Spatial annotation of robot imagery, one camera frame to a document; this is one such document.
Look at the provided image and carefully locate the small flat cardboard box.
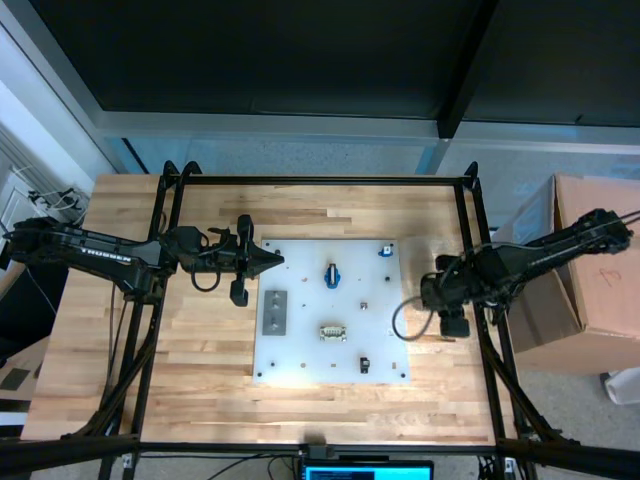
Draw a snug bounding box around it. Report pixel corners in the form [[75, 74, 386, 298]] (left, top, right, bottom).
[[0, 337, 52, 402]]

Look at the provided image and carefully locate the white bin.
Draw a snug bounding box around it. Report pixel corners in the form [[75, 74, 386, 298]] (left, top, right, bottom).
[[601, 366, 640, 407]]

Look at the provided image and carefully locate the white task board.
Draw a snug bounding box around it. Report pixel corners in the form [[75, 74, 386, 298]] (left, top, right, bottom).
[[253, 238, 412, 386]]

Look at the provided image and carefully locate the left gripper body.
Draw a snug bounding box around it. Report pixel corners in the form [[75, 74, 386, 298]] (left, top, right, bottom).
[[229, 214, 257, 308]]

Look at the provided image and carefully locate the beige many-pin connector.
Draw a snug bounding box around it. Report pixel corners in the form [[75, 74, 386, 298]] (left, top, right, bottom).
[[319, 324, 349, 345]]

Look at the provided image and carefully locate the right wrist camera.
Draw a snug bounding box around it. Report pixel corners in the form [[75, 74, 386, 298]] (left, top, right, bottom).
[[438, 308, 472, 340]]

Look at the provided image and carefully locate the black frame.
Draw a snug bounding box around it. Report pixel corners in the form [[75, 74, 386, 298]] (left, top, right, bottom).
[[0, 159, 640, 480]]

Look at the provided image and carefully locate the grey metal plate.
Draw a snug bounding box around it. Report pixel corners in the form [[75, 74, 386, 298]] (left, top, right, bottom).
[[263, 289, 290, 336]]

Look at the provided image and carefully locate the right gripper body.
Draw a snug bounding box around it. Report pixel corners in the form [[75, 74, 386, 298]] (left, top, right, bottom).
[[419, 253, 474, 314]]

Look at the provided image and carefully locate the blue screen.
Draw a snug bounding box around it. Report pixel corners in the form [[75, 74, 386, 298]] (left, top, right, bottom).
[[299, 460, 435, 480]]

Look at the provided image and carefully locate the large cardboard box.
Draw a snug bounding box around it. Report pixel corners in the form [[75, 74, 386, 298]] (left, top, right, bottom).
[[492, 172, 640, 377]]

